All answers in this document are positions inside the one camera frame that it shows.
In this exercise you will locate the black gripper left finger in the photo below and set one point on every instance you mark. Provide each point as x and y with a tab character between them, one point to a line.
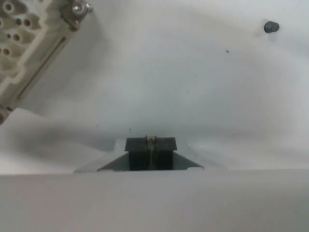
137	154

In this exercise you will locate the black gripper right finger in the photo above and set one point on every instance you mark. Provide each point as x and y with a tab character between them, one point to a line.
166	154

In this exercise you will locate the thin metal square peg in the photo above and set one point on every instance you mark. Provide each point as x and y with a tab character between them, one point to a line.
151	139

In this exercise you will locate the white task board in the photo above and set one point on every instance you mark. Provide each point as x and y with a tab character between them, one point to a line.
169	72

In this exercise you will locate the small black stud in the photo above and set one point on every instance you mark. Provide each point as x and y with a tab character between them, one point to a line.
271	27

